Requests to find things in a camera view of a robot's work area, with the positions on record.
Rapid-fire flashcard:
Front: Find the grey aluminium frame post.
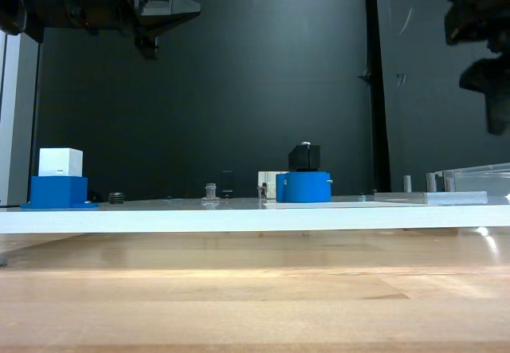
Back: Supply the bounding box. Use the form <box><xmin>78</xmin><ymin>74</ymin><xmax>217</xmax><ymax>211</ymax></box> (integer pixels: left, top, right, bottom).
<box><xmin>0</xmin><ymin>29</ymin><xmax>41</xmax><ymax>206</ymax></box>

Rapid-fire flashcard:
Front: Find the blue round holder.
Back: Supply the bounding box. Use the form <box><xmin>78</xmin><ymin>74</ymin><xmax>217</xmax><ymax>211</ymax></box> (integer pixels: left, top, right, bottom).
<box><xmin>275</xmin><ymin>171</ymin><xmax>332</xmax><ymax>203</ymax></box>

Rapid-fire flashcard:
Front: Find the white cube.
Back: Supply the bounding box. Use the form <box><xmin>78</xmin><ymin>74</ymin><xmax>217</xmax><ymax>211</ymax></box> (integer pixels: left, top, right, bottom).
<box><xmin>38</xmin><ymin>147</ymin><xmax>84</xmax><ymax>178</ymax></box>

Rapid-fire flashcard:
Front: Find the black frame post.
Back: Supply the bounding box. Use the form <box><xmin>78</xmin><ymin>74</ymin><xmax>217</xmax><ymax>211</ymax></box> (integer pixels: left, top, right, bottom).
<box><xmin>361</xmin><ymin>0</ymin><xmax>391</xmax><ymax>194</ymax></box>

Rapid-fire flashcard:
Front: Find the grey peg plate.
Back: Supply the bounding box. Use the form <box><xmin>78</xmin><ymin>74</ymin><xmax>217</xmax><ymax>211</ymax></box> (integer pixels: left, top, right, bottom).
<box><xmin>373</xmin><ymin>190</ymin><xmax>488</xmax><ymax>206</ymax></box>

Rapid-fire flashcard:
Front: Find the beige connector housing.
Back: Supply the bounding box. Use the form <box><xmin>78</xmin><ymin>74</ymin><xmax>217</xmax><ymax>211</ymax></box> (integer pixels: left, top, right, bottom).
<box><xmin>257</xmin><ymin>171</ymin><xmax>280</xmax><ymax>201</ymax></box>

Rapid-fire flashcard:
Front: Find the large white board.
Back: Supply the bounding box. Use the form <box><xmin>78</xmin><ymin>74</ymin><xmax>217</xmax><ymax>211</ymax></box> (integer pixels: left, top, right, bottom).
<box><xmin>0</xmin><ymin>195</ymin><xmax>510</xmax><ymax>235</ymax></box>

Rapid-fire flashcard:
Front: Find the blue square base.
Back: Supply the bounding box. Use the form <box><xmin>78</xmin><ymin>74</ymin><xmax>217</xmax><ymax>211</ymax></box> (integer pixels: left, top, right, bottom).
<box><xmin>20</xmin><ymin>175</ymin><xmax>100</xmax><ymax>210</ymax></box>

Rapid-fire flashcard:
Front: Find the black block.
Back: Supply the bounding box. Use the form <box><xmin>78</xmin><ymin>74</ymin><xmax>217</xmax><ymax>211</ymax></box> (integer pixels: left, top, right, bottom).
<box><xmin>287</xmin><ymin>143</ymin><xmax>322</xmax><ymax>171</ymax></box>

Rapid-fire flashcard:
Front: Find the clear plastic socket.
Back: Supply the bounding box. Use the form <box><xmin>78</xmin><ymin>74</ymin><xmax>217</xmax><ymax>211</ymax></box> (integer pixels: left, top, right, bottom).
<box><xmin>202</xmin><ymin>183</ymin><xmax>221</xmax><ymax>203</ymax></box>

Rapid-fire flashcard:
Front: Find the clear plastic tub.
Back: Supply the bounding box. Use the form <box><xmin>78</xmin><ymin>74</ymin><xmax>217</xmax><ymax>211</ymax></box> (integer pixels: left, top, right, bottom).
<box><xmin>426</xmin><ymin>161</ymin><xmax>510</xmax><ymax>206</ymax></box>

